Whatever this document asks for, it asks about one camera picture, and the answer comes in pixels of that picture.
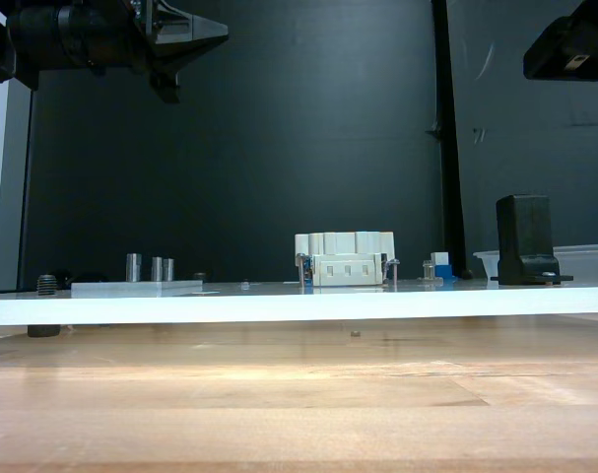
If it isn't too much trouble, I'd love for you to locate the white taskboard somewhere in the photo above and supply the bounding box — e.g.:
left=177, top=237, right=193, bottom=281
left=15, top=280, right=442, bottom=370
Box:
left=0, top=281, right=598, bottom=329

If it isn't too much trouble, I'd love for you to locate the black plastic holder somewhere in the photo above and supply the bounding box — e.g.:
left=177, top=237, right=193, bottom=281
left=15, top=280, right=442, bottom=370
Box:
left=489, top=193, right=576, bottom=287

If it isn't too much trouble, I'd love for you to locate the clear plastic tub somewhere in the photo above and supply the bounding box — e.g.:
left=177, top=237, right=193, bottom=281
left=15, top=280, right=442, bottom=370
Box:
left=472, top=243, right=598, bottom=286

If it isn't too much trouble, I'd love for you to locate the flat aluminium plate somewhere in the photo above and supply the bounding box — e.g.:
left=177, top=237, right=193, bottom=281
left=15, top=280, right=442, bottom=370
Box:
left=70, top=279, right=204, bottom=299

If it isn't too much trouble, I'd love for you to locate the white terminal block housing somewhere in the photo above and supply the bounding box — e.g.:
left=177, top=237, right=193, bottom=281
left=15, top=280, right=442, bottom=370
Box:
left=294, top=230, right=395, bottom=258

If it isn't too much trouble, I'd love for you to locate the blue and white connector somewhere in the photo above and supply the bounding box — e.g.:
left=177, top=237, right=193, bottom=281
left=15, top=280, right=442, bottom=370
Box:
left=430, top=251, right=456, bottom=284

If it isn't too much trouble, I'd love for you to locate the white three-slot connector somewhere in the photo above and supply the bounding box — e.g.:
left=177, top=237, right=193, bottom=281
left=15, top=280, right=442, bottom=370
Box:
left=310, top=252, right=385, bottom=288

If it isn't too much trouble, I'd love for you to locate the silver pan-head screw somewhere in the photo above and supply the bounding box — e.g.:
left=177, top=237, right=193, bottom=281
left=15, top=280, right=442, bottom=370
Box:
left=384, top=257, right=402, bottom=291

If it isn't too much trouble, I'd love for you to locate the black aluminium frame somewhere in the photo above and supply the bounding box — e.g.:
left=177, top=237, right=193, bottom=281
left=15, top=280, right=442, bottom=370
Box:
left=428, top=0, right=473, bottom=279

